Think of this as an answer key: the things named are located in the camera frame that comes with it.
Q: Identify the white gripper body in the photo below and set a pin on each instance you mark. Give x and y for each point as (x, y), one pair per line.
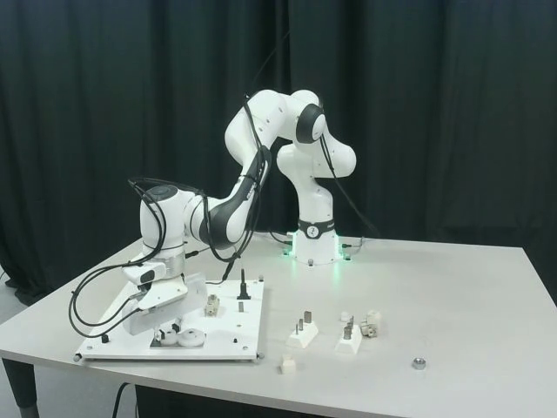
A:
(191, 291)

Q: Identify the white medium gear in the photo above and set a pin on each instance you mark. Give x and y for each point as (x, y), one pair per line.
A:
(169, 340)

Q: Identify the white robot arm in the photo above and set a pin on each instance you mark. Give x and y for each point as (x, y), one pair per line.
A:
(313, 209)

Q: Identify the white large gear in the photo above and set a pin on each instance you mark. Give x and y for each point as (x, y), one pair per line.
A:
(191, 339)

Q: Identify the white small gear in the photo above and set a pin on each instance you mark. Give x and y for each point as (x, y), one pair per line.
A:
(345, 315)

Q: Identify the white task board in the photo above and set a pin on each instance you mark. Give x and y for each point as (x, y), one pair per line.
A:
(243, 344)

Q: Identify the small white block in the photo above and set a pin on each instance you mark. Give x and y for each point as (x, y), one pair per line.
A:
(287, 365)

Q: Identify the metal square peg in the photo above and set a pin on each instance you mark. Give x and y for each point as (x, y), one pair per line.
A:
(307, 317)

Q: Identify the white peg holder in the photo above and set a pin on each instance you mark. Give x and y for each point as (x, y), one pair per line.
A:
(348, 345)
(302, 337)

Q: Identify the dark grey table leg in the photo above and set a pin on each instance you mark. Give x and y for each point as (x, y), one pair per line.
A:
(19, 387)

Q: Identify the white plug holder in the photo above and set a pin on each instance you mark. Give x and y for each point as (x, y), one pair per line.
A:
(372, 324)

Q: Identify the black curtains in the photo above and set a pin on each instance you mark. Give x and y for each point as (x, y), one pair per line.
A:
(87, 87)

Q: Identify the metal nut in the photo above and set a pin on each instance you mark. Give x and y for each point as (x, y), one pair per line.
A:
(418, 363)

